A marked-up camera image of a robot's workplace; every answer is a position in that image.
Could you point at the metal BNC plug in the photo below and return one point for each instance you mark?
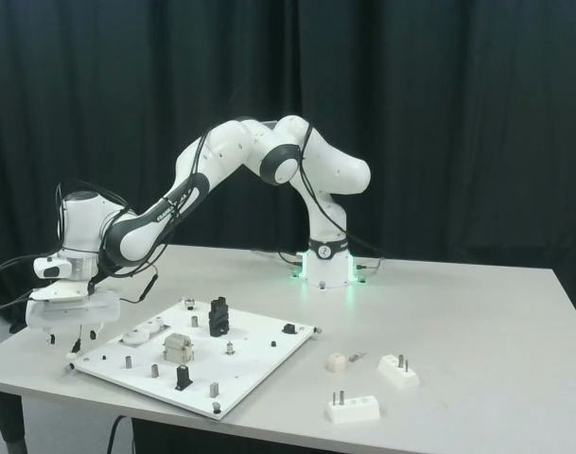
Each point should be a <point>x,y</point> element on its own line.
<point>229,348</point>

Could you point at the black Ethernet plug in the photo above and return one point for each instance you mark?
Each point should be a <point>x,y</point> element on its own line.
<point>183,378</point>

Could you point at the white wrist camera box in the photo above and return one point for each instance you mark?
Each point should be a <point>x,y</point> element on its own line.
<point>51,267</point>

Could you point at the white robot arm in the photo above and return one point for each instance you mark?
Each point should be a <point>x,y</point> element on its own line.
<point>231,146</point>

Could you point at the flat white mounting plate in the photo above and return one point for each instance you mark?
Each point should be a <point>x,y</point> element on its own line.
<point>65,289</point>

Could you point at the white peg holder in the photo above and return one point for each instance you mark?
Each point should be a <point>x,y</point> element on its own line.
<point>400,376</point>
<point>354,410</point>

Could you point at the white medium gear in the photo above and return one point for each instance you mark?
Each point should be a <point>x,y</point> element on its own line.
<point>155,325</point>

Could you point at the white large gear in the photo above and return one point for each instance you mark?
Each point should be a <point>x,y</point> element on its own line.
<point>136,337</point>

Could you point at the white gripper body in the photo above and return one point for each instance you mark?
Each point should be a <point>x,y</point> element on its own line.
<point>75,312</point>

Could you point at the black curtains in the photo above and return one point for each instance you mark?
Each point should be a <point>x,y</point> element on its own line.
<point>458,94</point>

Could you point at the white task board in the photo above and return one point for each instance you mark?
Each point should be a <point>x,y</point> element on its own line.
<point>249,359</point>

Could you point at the black D-SUB plug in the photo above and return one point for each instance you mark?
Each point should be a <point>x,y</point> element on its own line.
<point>218,317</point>

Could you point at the black table leg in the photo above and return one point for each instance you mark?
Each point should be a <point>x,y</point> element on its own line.
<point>6,425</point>

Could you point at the black waterproof plug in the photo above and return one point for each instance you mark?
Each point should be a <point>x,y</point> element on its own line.
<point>290,328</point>

